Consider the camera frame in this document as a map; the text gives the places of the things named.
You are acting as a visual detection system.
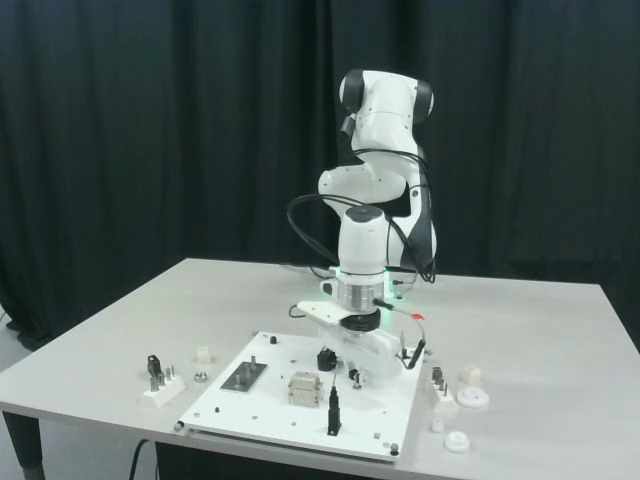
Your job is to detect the white peg holder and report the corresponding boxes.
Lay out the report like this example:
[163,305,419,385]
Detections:
[426,377,460,415]
[138,377,187,410]

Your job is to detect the white large gear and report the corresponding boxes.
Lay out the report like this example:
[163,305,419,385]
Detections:
[456,386,490,410]

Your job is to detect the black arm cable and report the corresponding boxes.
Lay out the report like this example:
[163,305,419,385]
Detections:
[286,144,436,321]

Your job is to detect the black table leg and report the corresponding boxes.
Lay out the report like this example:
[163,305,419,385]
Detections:
[0,410,41,480]

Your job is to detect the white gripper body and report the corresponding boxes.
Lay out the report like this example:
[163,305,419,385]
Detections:
[317,322,404,380]

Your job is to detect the thick black cable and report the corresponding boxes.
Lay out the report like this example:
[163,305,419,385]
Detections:
[130,438,154,480]

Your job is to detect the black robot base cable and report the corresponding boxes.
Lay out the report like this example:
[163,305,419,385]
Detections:
[278,262,335,280]

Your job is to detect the black curtain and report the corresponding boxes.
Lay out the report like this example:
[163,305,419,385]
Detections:
[0,0,640,351]

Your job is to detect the thin black rod with wire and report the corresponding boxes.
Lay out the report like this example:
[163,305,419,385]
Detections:
[372,298,429,371]

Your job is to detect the white task board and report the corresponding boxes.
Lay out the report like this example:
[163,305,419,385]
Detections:
[172,329,427,459]

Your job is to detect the white medium gear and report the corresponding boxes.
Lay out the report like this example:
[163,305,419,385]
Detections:
[443,429,472,452]

